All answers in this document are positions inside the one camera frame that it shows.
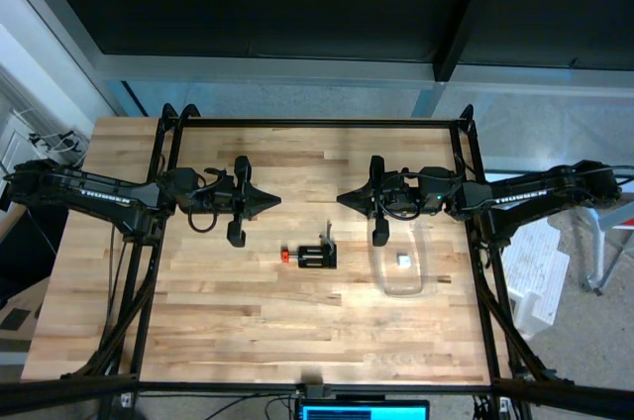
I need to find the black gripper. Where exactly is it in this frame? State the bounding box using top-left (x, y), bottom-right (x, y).
top-left (210, 156), bottom-right (282, 249)
top-left (336, 156), bottom-right (417, 248)

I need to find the black clamp with orange knob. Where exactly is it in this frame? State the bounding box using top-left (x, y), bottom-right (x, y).
top-left (280, 243), bottom-right (339, 271)

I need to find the clear plastic tub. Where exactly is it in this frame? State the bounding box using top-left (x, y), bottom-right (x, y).
top-left (369, 219), bottom-right (440, 298)

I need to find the white foam block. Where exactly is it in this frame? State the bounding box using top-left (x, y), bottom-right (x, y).
top-left (499, 219), bottom-right (571, 342)

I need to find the laptop screen with blue edge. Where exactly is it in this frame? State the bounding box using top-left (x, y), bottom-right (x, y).
top-left (295, 398), bottom-right (431, 420)

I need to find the grey metal stand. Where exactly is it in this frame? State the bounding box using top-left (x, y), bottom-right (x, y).
top-left (574, 206), bottom-right (634, 297)

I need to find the flat brown cardboard box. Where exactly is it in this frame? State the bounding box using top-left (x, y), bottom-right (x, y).
top-left (0, 275), bottom-right (51, 367)

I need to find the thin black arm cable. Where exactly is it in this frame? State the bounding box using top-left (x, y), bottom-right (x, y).
top-left (374, 169), bottom-right (423, 219)
top-left (186, 191), bottom-right (220, 235)

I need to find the black aluminium frame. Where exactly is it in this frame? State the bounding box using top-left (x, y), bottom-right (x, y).
top-left (0, 102), bottom-right (634, 420)

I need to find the small black camera mount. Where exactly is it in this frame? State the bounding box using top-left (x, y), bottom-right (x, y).
top-left (295, 374), bottom-right (331, 399)

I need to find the white cable bundle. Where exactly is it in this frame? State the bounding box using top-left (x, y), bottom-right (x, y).
top-left (27, 130), bottom-right (83, 154)

